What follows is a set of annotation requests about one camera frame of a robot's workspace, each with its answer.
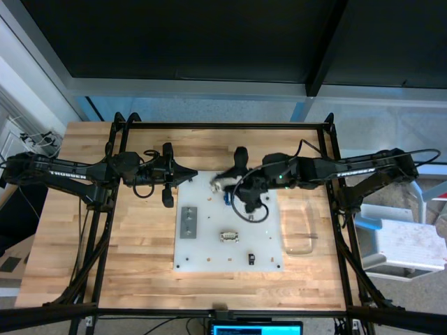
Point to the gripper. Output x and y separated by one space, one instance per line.
157 172
253 185

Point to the grey HAN10E connector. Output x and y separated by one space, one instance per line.
218 185

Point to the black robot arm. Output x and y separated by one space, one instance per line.
349 171
70 174

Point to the grey HAN10E hub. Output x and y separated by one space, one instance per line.
229 237

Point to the blue clamp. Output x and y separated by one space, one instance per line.
226 200

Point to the grey metal plate with pegs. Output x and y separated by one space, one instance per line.
188 225

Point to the white plastic board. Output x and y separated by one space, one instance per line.
209 244

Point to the black socket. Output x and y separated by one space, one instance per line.
251 259

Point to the clear plastic tub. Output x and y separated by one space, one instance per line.
300 244

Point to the blue laptop screen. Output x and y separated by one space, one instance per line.
255 329

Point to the brown cardboard sheet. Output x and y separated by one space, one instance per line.
17 251

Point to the white step stool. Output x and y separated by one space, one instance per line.
408 240

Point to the pale blue plastic stool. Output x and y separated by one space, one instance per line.
422 202

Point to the black table camera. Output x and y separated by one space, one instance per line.
220 310

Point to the black metal frame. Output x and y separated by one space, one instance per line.
157 312

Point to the black upright post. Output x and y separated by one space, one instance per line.
321 63

